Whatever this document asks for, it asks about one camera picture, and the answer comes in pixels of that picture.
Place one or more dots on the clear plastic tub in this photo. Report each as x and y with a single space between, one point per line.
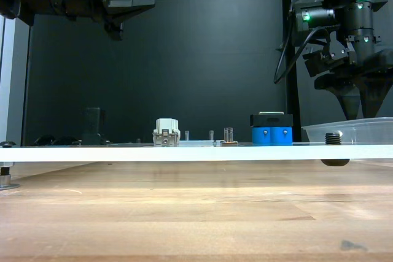
374 130

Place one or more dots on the black connector box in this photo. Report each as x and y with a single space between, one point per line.
271 120

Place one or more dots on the metal slotted connector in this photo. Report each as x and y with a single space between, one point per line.
229 136

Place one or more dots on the grey connector housing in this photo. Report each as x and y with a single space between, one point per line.
165 131

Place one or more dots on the small clear pin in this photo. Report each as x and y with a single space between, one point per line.
211 135
187 135

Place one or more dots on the black dome knob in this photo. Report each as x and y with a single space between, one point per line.
68 140
44 140

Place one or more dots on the clear plastic bar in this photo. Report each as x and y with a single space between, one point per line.
196 143

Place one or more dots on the white board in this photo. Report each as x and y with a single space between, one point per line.
196 153

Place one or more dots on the black board corner screw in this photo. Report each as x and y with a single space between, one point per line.
7 144

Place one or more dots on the silver levelling foot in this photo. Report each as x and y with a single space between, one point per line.
5 180

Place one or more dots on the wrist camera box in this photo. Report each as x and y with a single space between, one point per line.
314 62

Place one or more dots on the black aluminium frame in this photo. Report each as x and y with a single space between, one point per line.
293 105

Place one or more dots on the blue mount block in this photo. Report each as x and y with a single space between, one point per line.
271 137

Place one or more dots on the black upright bracket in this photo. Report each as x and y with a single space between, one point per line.
93 121

